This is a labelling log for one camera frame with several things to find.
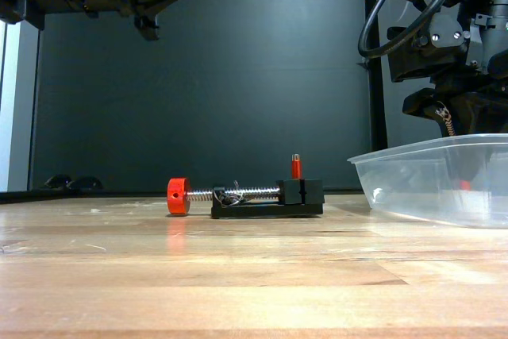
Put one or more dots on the clear plastic tub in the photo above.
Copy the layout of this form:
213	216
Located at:
397	180

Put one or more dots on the black frame post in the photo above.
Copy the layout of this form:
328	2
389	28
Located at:
377	116

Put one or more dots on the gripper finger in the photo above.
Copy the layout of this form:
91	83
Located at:
490	120
462	116
152	2

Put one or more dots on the black frame bottom rail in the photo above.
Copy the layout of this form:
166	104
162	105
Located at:
79	197

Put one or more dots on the red round vise knob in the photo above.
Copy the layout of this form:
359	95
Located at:
178	206

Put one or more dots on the black rounded object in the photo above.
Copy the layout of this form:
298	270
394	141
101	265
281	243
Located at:
57	181
85	183

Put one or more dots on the silver threaded vise screw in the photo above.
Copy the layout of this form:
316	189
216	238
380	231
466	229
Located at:
258	192

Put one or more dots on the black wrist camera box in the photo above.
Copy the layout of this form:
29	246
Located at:
444	37

